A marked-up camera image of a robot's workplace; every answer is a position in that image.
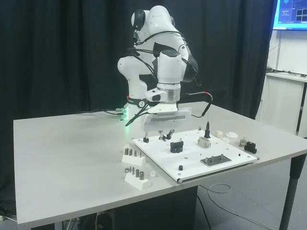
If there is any white task board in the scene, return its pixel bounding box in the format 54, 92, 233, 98
131, 128, 260, 184

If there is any grey floor cable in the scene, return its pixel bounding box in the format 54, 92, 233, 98
207, 183, 283, 230

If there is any black curtain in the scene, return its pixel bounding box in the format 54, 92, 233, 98
0, 0, 280, 211

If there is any black base cable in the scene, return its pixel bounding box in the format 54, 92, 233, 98
81, 108, 128, 120

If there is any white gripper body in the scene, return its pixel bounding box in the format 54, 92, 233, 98
141, 107, 193, 133

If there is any black under-table cabinet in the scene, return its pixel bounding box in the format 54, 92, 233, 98
31, 185, 199, 230

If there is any blue screen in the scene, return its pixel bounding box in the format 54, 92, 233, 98
272, 0, 307, 31

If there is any black floor cable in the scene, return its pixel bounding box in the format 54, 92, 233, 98
196, 195, 208, 230

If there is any black D-SUB plug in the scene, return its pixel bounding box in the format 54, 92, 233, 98
244, 141, 258, 154

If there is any black table leg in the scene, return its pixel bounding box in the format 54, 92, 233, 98
279, 153, 307, 230

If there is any black tangled cable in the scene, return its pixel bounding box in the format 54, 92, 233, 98
265, 68, 307, 78

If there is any white round peg holder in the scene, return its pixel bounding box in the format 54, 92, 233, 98
124, 172, 151, 190

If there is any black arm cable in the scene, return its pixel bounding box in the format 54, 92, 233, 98
127, 23, 201, 87

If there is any silver flange ring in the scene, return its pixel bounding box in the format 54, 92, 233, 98
165, 89, 181, 104

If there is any white square peg holder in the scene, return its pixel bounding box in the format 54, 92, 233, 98
121, 153, 146, 166

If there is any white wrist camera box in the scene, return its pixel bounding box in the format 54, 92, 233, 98
144, 88, 166, 102

